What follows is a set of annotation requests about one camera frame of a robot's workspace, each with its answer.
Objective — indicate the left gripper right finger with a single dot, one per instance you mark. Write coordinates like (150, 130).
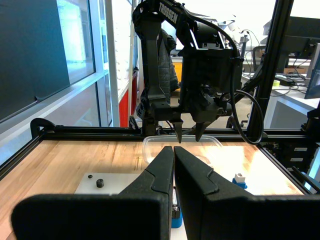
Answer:
(250, 220)

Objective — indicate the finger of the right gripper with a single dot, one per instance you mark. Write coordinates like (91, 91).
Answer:
(179, 128)
(200, 128)

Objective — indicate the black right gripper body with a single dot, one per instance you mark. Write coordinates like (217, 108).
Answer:
(210, 72)

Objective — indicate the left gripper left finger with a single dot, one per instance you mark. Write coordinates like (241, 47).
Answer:
(100, 217)

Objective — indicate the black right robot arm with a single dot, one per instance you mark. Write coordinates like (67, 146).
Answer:
(152, 62)

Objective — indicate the yellow cabinet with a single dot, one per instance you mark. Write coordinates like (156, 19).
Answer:
(178, 71)

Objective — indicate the black round screw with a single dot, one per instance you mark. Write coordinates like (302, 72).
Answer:
(100, 184)

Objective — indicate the clear plastic tub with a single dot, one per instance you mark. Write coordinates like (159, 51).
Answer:
(150, 150)

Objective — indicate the white board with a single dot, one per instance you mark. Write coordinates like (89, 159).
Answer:
(117, 181)

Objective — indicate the dark puffer jacket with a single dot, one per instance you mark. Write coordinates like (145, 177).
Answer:
(167, 65)

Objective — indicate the small blue white connector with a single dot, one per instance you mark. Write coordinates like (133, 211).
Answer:
(239, 178)

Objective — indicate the grey office chair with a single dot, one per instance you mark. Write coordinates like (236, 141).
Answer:
(258, 56)

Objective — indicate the green tape roll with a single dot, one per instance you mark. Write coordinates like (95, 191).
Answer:
(276, 84)

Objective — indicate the white desk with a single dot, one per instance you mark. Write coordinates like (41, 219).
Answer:
(287, 110)

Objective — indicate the black computer monitor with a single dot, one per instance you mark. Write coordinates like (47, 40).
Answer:
(300, 32)

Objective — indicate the blue mount with black connector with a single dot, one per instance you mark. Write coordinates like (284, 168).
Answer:
(175, 222)

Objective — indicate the black metal frame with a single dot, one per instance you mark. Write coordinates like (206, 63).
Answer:
(87, 133)

